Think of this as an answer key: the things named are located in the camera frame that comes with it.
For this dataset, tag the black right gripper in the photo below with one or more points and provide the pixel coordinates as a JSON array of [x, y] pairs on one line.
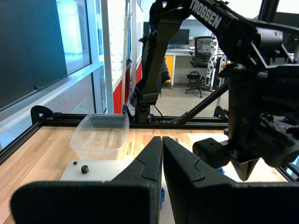
[[212, 152]]

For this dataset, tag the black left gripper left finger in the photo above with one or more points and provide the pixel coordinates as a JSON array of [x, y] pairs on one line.
[[105, 200]]

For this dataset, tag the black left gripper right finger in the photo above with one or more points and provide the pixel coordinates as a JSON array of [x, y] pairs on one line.
[[222, 203]]

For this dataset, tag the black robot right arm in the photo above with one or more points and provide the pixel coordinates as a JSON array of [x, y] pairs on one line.
[[210, 21]]

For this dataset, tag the blue and white clip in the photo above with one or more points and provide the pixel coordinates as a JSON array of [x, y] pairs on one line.
[[220, 170]]

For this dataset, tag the white board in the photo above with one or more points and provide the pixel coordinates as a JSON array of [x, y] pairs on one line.
[[102, 170]]

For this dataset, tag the small black threaded stud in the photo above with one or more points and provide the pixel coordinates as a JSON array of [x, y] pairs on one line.
[[85, 169]]

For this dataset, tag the clear plastic tub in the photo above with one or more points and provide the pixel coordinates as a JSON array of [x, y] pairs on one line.
[[100, 137]]

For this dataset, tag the white lattice column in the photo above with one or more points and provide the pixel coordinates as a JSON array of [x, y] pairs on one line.
[[212, 60]]

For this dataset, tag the black office chair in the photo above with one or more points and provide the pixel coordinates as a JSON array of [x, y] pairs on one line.
[[201, 58]]

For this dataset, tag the yellow drawer cabinet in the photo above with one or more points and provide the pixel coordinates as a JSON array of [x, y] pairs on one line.
[[169, 67]]

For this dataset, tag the white office desk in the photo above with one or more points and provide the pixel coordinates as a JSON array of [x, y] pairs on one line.
[[182, 52]]

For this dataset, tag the black computer monitor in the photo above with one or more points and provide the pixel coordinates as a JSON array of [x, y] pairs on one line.
[[180, 37]]

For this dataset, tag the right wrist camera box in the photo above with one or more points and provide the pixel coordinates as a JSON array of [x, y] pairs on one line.
[[278, 147]]

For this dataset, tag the blue mount with black connector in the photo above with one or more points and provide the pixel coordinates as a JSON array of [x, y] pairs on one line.
[[162, 196]]

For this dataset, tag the black aluminium frame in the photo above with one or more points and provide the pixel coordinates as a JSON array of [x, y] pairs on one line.
[[63, 117]]

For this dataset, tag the white window frame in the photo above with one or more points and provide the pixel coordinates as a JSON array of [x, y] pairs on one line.
[[107, 58]]

